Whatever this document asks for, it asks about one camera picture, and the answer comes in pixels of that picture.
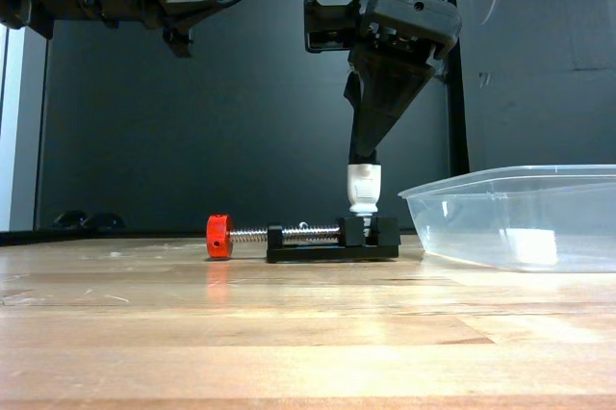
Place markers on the white power socket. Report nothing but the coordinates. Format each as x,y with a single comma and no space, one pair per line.
364,188

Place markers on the clear plastic container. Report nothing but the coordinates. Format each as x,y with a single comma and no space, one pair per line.
481,217

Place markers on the small black power plug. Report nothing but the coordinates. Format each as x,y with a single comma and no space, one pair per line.
367,161

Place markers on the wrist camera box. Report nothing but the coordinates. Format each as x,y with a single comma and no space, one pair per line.
332,20

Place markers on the small white cube adapter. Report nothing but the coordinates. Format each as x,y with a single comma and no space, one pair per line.
531,246

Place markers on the small black vise red knob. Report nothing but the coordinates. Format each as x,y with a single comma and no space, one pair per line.
313,254

